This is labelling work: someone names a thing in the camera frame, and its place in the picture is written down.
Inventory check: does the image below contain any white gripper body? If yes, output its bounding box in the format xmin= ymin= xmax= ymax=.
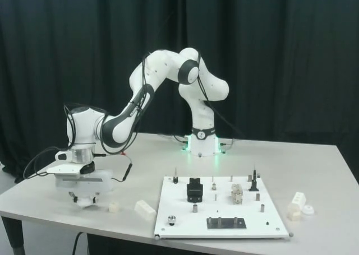
xmin=54 ymin=168 xmax=115 ymax=197

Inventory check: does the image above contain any white large gear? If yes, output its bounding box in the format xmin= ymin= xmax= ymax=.
xmin=76 ymin=195 xmax=95 ymax=210

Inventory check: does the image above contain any long white holder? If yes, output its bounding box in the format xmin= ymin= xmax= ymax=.
xmin=134 ymin=200 xmax=157 ymax=220

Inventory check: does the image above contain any black table leg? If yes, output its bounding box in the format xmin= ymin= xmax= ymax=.
xmin=1 ymin=216 xmax=25 ymax=255

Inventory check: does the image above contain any black D-SUB plug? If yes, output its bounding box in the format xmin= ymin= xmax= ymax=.
xmin=186 ymin=178 xmax=204 ymax=204

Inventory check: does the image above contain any beige waterproof plug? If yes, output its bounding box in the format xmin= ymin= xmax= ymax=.
xmin=230 ymin=183 xmax=243 ymax=204

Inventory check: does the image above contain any black curtain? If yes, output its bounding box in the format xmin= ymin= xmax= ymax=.
xmin=0 ymin=0 xmax=359 ymax=184

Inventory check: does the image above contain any white task board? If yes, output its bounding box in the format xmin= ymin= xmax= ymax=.
xmin=153 ymin=175 xmax=294 ymax=240

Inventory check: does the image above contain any tall white holder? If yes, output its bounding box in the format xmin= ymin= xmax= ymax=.
xmin=291 ymin=192 xmax=306 ymax=210

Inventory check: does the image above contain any flat white mount plate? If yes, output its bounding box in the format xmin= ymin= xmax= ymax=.
xmin=46 ymin=165 xmax=82 ymax=175

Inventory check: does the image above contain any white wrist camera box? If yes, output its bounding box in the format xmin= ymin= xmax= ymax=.
xmin=54 ymin=150 xmax=71 ymax=163

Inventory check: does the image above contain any black cable under table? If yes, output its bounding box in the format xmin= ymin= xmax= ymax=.
xmin=73 ymin=231 xmax=86 ymax=255

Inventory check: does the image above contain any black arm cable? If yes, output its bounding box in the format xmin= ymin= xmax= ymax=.
xmin=23 ymin=49 xmax=245 ymax=180

